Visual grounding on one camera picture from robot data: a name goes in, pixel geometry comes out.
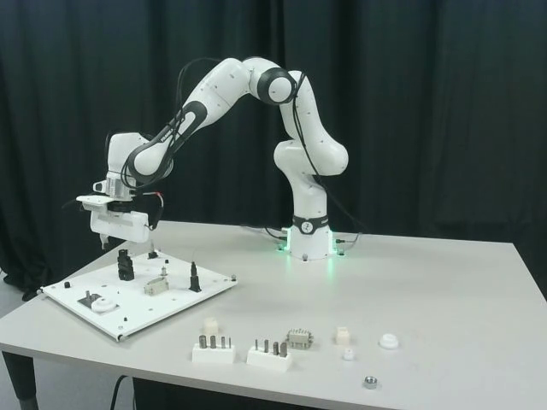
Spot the black curtain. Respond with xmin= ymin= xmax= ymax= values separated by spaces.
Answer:
xmin=0 ymin=0 xmax=547 ymax=302

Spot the metal waterproof plug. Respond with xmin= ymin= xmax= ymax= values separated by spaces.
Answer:
xmin=285 ymin=328 xmax=315 ymax=349

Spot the black D-SUB plug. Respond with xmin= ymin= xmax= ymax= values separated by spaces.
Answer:
xmin=115 ymin=247 xmax=136 ymax=283

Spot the white round peg holder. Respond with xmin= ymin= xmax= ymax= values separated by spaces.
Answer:
xmin=191 ymin=341 xmax=237 ymax=364

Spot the flat white mount plate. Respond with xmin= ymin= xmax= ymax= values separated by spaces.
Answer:
xmin=75 ymin=194 xmax=113 ymax=210

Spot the white square peg holder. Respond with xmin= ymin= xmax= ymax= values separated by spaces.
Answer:
xmin=246 ymin=344 xmax=294 ymax=368

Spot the black upright plug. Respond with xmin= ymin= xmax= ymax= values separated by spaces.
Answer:
xmin=187 ymin=258 xmax=202 ymax=294

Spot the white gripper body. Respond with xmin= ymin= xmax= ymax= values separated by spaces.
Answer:
xmin=89 ymin=208 xmax=151 ymax=243

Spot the black floor cable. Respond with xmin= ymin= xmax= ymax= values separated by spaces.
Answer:
xmin=113 ymin=374 xmax=134 ymax=410

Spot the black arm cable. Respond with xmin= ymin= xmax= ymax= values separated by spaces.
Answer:
xmin=121 ymin=57 xmax=343 ymax=226

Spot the white task board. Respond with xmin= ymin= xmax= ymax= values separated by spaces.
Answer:
xmin=40 ymin=245 xmax=238 ymax=342

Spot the dark table leg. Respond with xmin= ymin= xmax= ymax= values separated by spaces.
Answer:
xmin=0 ymin=349 xmax=35 ymax=410

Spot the black base cable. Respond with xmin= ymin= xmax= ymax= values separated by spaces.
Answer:
xmin=241 ymin=225 xmax=288 ymax=240

